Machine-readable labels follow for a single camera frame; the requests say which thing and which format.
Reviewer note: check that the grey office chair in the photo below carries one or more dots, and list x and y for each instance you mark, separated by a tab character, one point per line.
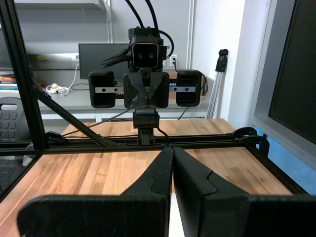
10	116

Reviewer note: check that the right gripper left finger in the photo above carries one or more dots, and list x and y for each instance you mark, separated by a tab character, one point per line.
98	214

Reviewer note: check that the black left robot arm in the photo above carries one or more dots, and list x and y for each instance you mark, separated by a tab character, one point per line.
145	118

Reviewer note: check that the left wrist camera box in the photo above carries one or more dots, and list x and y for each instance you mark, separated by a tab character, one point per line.
145	53

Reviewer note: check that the black aluminium frame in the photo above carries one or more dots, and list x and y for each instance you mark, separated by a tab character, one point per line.
22	74

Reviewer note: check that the black computer monitor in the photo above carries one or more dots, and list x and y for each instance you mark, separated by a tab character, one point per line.
98	56

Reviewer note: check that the grey metal shelf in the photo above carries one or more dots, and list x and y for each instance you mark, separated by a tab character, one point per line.
108	22

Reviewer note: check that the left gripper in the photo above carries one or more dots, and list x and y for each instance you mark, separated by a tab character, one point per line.
102	81

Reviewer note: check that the white wall outlet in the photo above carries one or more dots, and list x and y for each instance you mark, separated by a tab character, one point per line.
174	59

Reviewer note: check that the white task board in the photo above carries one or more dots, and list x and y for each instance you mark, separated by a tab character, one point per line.
177	217

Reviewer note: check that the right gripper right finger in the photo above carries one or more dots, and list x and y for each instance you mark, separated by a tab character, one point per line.
234	217

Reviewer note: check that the aluminium stand with black head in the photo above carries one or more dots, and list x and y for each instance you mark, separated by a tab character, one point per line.
215	93

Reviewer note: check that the dark window pane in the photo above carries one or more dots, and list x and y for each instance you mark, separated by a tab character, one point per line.
296	74

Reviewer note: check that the stack of books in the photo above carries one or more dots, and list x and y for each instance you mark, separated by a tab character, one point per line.
7	82

